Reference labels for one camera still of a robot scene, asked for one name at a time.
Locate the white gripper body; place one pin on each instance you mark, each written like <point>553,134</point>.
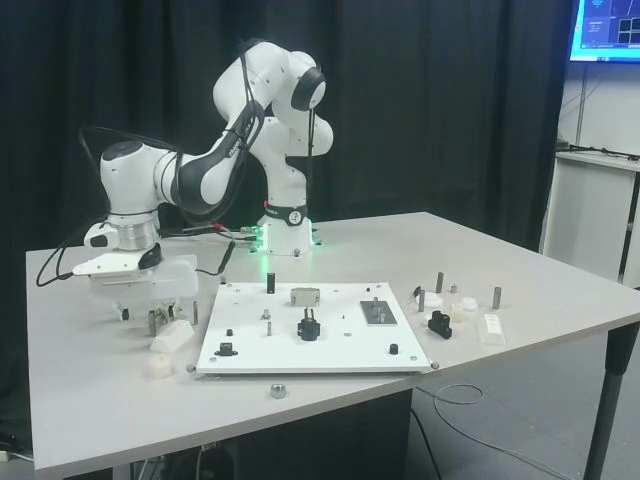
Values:
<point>170,280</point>

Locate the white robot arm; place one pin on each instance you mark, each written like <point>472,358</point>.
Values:
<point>280,75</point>

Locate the white peg holder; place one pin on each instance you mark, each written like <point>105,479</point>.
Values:
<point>492,330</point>
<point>172,339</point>

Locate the thin metal round peg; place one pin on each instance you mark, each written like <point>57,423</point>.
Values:
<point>440,282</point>

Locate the thick metal round peg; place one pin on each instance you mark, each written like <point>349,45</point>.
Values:
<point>497,299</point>

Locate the clear Ethernet plug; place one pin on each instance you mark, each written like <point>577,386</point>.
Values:
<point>161,315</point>

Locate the cream small gear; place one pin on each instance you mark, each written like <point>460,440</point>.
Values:
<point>459,312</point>
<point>159,366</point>

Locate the metal nut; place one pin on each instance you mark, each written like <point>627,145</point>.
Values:
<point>278,391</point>

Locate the white task board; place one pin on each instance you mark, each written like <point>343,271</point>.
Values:
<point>325,350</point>

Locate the white large gear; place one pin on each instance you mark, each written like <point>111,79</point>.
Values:
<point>434,301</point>

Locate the black D-SUB plug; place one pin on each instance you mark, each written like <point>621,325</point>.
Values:
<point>439,324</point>

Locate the white medium gear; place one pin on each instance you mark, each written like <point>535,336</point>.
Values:
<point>468,303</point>

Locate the black curtain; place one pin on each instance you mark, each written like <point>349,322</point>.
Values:
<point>450,100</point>

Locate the white cabinet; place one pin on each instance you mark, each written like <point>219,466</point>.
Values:
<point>590,220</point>

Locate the dark table leg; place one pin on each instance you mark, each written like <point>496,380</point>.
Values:
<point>612,410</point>

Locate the blue screen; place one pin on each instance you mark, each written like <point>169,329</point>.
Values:
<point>607,30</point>

